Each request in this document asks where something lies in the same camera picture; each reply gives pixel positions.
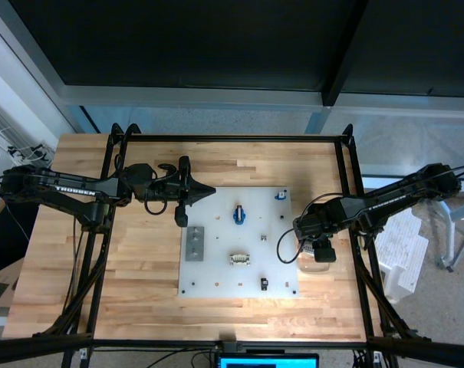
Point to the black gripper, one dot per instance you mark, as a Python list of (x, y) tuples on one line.
[(324, 253), (166, 188)]

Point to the beige HAN10E connector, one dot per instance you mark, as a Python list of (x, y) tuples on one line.
[(307, 251)]

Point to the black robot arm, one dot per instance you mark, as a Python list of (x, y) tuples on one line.
[(74, 190), (389, 199)]

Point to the blue white connector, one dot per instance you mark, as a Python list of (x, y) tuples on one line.
[(280, 195)]

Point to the beige connector hub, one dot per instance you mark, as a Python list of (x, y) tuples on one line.
[(240, 259)]

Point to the clear plastic tub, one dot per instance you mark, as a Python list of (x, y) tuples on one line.
[(312, 268)]

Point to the blue clamp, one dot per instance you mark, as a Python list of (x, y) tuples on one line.
[(239, 221)]

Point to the grey metal plate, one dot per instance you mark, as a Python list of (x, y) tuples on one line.
[(189, 245)]

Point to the white foam block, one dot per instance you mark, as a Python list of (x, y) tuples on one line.
[(400, 249)]

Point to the white board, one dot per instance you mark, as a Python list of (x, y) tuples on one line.
[(216, 268)]

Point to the blue laptop screen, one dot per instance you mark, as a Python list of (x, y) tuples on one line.
[(266, 362)]

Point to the grey metal stand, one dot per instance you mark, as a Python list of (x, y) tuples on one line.
[(451, 245)]

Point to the cardboard box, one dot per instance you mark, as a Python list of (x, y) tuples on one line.
[(7, 274)]

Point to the black aluminium frame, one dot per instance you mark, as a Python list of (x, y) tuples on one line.
[(231, 137)]

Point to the black table camera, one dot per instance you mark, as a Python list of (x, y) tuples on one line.
[(231, 347)]

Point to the black wall post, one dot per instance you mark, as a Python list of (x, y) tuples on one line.
[(343, 57)]

